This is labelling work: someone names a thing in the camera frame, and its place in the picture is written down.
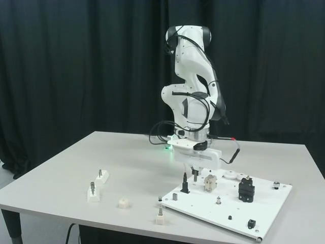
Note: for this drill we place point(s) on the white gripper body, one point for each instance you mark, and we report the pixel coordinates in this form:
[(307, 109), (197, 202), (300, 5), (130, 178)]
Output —
[(198, 158)]

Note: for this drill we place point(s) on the metal square peg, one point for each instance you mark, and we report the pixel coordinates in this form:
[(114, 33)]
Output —
[(195, 178)]

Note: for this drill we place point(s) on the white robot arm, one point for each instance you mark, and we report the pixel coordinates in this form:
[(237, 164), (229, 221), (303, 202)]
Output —
[(188, 76)]

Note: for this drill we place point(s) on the thick grey square peg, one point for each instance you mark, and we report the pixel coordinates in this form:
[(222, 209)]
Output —
[(175, 196)]

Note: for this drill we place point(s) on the short metal round peg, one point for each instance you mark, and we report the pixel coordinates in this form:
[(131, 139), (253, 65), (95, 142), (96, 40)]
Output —
[(160, 197)]

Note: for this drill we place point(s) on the white peg holder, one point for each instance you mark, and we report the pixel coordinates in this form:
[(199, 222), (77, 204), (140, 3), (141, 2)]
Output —
[(102, 179), (93, 197)]

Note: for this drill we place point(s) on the beige connector block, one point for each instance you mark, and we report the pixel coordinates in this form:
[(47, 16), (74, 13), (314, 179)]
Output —
[(210, 185)]

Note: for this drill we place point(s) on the white medium gear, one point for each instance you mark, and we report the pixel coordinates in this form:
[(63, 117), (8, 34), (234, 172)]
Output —
[(229, 175)]

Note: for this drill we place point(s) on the metal BNC plug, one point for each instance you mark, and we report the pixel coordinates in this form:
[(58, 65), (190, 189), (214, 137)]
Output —
[(218, 200)]

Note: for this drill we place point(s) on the white small gear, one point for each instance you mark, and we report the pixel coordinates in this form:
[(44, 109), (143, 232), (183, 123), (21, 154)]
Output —
[(240, 177)]

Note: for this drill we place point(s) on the white task board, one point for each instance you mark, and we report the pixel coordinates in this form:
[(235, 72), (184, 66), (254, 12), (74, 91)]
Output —
[(203, 216)]

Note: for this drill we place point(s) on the black D-SUB plug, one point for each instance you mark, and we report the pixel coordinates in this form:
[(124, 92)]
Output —
[(246, 191)]

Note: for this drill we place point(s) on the small white cube holder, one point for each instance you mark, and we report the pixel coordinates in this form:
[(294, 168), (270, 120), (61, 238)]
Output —
[(124, 204)]

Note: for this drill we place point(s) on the metal bolt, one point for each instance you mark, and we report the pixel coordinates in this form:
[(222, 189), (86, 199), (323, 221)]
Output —
[(276, 185)]

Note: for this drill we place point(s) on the black curtain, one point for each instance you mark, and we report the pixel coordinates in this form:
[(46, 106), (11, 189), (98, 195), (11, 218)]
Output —
[(50, 63)]

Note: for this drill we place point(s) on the black table leg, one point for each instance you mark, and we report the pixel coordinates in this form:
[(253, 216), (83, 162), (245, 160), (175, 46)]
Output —
[(11, 226)]

